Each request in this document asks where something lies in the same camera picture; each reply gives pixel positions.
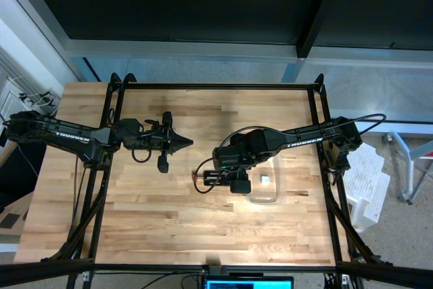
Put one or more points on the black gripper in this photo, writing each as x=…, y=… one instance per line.
x=165, y=133
x=241, y=185

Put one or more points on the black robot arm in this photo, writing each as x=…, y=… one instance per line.
x=72, y=136
x=270, y=141

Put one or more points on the small white block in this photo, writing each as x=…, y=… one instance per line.
x=265, y=179

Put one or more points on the black vise clamp orange knob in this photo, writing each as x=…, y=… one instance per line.
x=209, y=175

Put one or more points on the clear plastic tub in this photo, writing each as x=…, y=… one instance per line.
x=274, y=191

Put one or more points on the blue laptop screen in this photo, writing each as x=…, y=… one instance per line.
x=247, y=284

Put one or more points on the white foam block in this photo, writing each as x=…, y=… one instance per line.
x=365, y=194

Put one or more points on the cardboard box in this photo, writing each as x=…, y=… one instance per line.
x=23, y=207

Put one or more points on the grey metal stand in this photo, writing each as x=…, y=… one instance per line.
x=410, y=174

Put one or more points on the black aluminium frame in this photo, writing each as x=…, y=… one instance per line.
x=216, y=86

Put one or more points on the black table-level camera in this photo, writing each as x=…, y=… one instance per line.
x=214, y=267

